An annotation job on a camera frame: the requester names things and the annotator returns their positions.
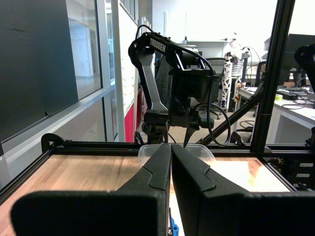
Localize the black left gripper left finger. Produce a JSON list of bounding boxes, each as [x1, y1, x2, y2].
[[10, 143, 172, 236]]

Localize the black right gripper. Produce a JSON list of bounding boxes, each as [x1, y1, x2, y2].
[[169, 71, 220, 148]]

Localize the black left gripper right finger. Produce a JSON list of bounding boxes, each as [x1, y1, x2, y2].
[[171, 144, 315, 236]]

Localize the blue d-sub connector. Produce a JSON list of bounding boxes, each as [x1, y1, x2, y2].
[[171, 217, 182, 236]]

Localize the clear plastic tub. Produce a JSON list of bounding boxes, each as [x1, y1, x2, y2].
[[137, 144, 217, 170]]

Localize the white board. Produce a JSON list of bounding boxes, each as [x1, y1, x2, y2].
[[169, 190, 185, 236]]

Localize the white lattice stand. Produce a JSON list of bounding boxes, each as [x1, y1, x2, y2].
[[221, 58, 244, 111]]

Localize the black office chair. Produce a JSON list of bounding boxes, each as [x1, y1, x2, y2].
[[204, 57, 228, 121]]

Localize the white desk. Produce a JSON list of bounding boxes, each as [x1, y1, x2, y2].
[[238, 86, 315, 146]]

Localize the black monitor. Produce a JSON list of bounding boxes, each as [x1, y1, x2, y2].
[[283, 33, 315, 74]]

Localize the red wall panel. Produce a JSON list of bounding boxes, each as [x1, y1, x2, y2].
[[124, 89, 143, 143]]

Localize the black metal frame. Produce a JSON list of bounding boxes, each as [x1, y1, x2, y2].
[[0, 0, 315, 205]]

